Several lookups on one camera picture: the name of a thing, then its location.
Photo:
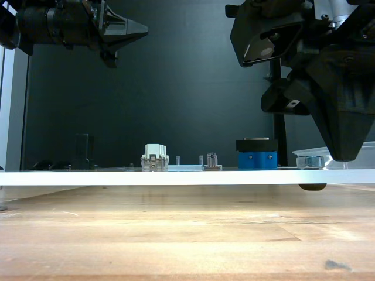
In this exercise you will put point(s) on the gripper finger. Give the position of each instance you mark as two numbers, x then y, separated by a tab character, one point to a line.
117	42
117	26
348	117

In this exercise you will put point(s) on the silver hex nut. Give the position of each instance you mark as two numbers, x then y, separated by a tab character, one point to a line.
309	162

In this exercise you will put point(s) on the clear plastic tub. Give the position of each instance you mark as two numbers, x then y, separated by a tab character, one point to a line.
307	152

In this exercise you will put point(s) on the blue and black connector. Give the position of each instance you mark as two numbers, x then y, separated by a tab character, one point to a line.
255	161

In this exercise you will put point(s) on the small silver connector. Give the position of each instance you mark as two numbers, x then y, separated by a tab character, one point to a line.
211	161

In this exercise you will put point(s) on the black clamp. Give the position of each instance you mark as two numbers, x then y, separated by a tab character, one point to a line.
83	149

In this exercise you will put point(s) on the white grey connector housing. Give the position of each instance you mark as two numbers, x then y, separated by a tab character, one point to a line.
154	159

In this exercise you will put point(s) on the white board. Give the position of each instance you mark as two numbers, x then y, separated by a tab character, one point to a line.
146	177

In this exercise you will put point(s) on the black wall post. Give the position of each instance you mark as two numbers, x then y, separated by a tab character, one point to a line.
279	137

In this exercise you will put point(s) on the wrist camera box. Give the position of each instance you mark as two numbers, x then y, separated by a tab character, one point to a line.
257	26

